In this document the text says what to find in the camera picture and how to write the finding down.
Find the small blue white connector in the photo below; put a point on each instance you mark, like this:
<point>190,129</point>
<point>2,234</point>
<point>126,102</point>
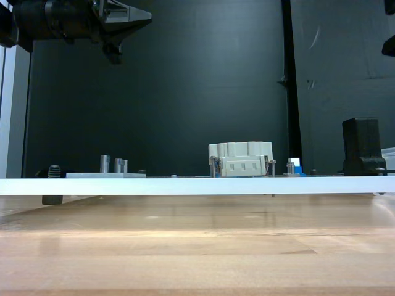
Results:
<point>298,170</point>

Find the small silver socket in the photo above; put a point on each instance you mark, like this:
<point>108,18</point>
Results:
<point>289,168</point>

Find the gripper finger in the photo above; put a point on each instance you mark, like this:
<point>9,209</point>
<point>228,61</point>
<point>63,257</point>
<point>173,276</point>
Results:
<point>135,15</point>
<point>123,29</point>

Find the black USB socket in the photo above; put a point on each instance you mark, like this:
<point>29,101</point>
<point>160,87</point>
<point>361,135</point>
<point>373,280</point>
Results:
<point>361,145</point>

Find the black board foot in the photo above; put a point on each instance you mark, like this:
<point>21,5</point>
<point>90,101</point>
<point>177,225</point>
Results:
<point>52,199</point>

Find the grey metal plate with pegs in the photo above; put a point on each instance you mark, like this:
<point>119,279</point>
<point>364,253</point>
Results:
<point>105,175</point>

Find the white task board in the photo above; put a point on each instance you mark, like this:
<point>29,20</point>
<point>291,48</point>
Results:
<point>197,186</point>

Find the black vertical beam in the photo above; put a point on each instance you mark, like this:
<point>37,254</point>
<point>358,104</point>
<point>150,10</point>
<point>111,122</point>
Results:
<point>291,92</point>

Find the clear plastic tub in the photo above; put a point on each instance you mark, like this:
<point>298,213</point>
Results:
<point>389,157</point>

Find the beige multi-pin connector housing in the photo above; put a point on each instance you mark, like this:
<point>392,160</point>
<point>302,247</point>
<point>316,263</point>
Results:
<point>240,154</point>

